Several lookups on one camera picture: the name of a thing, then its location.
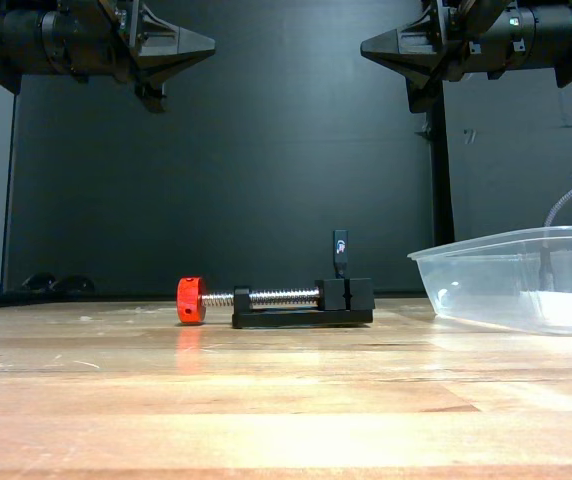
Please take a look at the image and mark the black USB-C socket adapter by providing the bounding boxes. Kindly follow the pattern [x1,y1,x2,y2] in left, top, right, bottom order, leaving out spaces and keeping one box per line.
[333,229,350,279]

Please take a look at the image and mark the clear plastic tub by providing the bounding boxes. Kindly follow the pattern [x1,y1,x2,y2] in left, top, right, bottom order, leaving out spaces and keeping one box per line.
[407,224,572,338]

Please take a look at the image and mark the white foam block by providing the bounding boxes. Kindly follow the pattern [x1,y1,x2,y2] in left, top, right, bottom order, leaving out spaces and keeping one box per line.
[519,289,572,326]

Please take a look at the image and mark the black vise with orange knob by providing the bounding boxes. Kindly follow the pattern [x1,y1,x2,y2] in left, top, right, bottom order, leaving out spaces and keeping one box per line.
[175,276,375,330]

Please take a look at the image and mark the braided USB-C cable with plug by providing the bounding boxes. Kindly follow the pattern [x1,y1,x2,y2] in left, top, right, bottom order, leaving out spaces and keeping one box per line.
[539,169,572,292]

